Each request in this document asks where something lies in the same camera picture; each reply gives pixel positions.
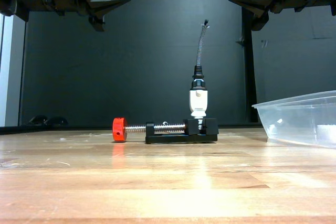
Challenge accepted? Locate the white square plug holder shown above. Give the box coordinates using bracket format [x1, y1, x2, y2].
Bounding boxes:
[316, 124, 336, 141]

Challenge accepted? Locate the black plug with braided cable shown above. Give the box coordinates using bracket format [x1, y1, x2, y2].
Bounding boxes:
[190, 18, 212, 91]

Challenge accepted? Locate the black vise clamp, orange knob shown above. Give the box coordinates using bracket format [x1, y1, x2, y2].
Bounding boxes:
[112, 117, 219, 145]

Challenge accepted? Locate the black curved frame bracket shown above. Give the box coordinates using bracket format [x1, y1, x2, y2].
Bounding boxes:
[28, 115, 48, 126]
[47, 115, 69, 126]

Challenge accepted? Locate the clear plastic tub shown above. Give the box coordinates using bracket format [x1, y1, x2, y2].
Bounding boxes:
[251, 90, 336, 149]

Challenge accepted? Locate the white power receptacle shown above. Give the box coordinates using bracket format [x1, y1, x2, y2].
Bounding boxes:
[188, 89, 209, 132]

